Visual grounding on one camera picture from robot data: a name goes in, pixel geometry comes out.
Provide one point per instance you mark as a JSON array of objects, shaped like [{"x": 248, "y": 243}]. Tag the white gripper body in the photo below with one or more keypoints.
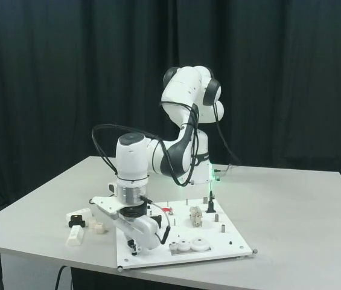
[{"x": 143, "y": 231}]

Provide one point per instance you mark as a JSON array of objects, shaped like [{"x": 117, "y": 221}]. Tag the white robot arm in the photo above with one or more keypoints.
[{"x": 188, "y": 90}]

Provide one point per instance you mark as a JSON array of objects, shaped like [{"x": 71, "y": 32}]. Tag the small cream cube holder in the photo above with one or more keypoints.
[
  {"x": 93, "y": 224},
  {"x": 101, "y": 229}
]

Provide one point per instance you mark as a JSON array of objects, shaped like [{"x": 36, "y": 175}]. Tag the white small gear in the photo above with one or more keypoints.
[{"x": 174, "y": 246}]

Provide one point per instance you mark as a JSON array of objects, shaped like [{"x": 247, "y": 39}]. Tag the white medium gear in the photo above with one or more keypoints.
[{"x": 184, "y": 245}]

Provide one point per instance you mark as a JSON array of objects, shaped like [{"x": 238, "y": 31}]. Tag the white flat mounting plate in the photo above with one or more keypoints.
[{"x": 107, "y": 205}]

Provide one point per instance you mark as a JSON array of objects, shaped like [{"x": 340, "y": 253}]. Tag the beige connector block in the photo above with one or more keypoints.
[{"x": 195, "y": 216}]

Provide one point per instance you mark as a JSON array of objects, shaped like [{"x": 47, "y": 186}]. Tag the white long holder block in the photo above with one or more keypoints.
[{"x": 81, "y": 213}]

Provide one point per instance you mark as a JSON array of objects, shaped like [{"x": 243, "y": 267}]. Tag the white large gear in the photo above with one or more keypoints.
[{"x": 199, "y": 244}]

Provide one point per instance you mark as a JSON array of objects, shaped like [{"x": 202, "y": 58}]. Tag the black D-SUB plug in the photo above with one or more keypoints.
[{"x": 76, "y": 220}]

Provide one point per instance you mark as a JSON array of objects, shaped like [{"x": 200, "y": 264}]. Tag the white task board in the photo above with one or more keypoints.
[{"x": 206, "y": 244}]

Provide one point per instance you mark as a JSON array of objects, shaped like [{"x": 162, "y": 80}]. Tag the black upright plug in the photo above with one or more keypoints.
[{"x": 211, "y": 207}]

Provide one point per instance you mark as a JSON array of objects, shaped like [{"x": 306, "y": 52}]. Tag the metal round peg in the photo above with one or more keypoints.
[
  {"x": 215, "y": 217},
  {"x": 223, "y": 228}
]

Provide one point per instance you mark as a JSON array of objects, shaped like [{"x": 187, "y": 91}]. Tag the black curtain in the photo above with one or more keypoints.
[{"x": 37, "y": 90}]

